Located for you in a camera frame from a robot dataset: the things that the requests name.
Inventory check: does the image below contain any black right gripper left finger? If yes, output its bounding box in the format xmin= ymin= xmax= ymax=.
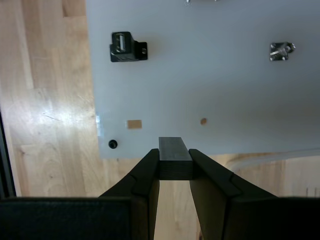
xmin=98 ymin=148 xmax=161 ymax=240

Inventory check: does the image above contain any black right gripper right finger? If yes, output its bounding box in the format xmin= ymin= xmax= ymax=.
xmin=188 ymin=148 xmax=279 ymax=240

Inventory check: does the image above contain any grey 16mm metal bar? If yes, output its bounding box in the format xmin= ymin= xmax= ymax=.
xmin=157 ymin=136 xmax=196 ymax=181

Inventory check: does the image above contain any white task board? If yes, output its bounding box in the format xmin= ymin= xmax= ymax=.
xmin=85 ymin=0 xmax=320 ymax=160

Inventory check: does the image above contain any black USB socket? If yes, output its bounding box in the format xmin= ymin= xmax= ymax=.
xmin=108 ymin=31 xmax=148 ymax=63

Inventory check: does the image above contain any small silver connector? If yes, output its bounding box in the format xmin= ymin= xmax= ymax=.
xmin=268 ymin=41 xmax=296 ymax=62

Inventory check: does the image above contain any black aluminium frame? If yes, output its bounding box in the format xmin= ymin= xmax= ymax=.
xmin=0 ymin=106 xmax=16 ymax=199

